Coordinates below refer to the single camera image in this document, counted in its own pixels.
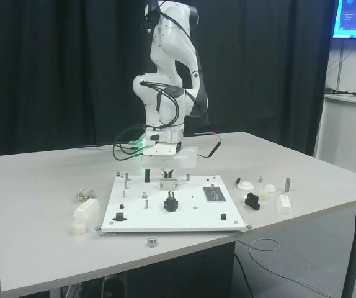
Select black floor cable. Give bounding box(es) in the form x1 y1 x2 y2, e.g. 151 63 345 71
234 254 250 298

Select white task board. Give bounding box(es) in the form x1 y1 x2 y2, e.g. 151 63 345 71
94 173 252 234

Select long white peg holder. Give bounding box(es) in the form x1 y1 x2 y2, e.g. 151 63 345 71
72 198 101 220
275 194 295 215

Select black looped camera cable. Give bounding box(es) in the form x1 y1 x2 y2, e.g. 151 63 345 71
112 125 148 161

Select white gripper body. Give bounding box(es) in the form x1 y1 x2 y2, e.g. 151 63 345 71
140 147 198 171

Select dark table leg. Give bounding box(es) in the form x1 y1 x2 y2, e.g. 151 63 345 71
341 203 356 298

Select blue screen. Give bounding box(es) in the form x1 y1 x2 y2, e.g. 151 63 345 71
332 0 356 40

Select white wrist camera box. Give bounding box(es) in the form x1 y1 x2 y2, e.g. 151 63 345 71
145 132 167 143

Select black base cable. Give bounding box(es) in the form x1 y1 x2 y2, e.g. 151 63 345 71
80 140 143 150

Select black cabinet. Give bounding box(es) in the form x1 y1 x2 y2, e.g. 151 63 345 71
60 240 236 298

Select black curtain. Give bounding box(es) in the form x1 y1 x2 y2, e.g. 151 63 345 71
0 0 334 280

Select white cabinet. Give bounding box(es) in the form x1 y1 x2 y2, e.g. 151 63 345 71
315 93 356 181

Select grey floor cable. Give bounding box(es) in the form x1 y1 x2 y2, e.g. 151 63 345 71
247 238 345 294

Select white camera mounting plate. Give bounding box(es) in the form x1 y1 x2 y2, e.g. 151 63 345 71
143 143 179 156

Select beige waterproof plug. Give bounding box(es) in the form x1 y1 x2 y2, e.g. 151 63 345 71
74 188 96 202

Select black D-SUB plug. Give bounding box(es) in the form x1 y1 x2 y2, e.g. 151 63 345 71
244 192 261 211

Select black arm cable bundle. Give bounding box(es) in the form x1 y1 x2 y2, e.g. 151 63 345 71
139 0 210 128

